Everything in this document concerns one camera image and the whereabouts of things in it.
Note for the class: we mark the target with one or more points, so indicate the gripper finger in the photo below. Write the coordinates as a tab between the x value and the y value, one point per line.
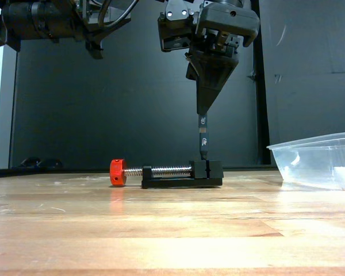
119	13
106	30
212	80
190	72

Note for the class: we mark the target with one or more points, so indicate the black USB-C socket adapter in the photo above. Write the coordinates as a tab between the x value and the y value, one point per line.
204	146

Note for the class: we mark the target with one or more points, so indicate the black vise with orange knob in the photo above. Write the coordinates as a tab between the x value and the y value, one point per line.
178	182

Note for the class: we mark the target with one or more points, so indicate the clear plastic tub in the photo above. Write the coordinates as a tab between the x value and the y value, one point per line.
304	161

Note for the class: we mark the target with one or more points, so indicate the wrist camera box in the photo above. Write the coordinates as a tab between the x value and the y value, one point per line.
175	43

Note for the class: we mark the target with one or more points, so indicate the black aluminium frame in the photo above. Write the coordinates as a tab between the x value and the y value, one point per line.
74	172

